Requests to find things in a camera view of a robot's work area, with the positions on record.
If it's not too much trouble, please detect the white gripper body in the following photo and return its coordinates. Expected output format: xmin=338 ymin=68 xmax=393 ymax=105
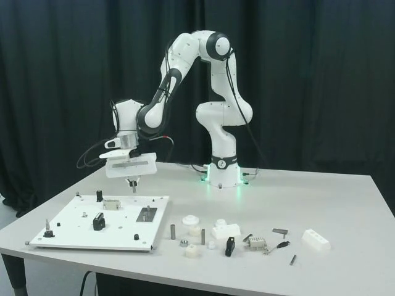
xmin=104 ymin=152 xmax=157 ymax=180

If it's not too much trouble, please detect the white peg holder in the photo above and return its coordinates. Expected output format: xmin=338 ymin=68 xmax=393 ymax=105
xmin=210 ymin=222 xmax=242 ymax=240
xmin=301 ymin=228 xmax=332 ymax=252

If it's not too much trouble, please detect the white task board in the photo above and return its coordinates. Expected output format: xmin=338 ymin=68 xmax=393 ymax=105
xmin=25 ymin=190 xmax=171 ymax=253

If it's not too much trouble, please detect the black Ethernet plug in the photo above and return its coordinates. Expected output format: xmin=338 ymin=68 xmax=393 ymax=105
xmin=224 ymin=236 xmax=237 ymax=258

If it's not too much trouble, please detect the black curtain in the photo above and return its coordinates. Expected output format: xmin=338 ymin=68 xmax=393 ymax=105
xmin=0 ymin=0 xmax=395 ymax=216

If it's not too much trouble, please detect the grey D-SUB plug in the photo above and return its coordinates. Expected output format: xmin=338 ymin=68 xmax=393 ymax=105
xmin=243 ymin=235 xmax=264 ymax=252

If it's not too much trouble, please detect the black table leg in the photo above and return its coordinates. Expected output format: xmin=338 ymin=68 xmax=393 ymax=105
xmin=1 ymin=253 xmax=26 ymax=296

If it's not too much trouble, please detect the black USB plug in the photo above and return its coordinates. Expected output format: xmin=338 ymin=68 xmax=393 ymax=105
xmin=262 ymin=240 xmax=291 ymax=257

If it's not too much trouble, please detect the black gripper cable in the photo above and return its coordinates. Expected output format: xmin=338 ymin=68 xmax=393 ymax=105
xmin=76 ymin=138 xmax=124 ymax=170

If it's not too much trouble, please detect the black cable at arm foot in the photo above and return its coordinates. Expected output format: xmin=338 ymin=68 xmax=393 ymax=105
xmin=184 ymin=162 xmax=211 ymax=174

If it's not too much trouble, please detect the black cable under table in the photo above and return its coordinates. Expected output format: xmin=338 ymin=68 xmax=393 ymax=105
xmin=81 ymin=270 xmax=100 ymax=296

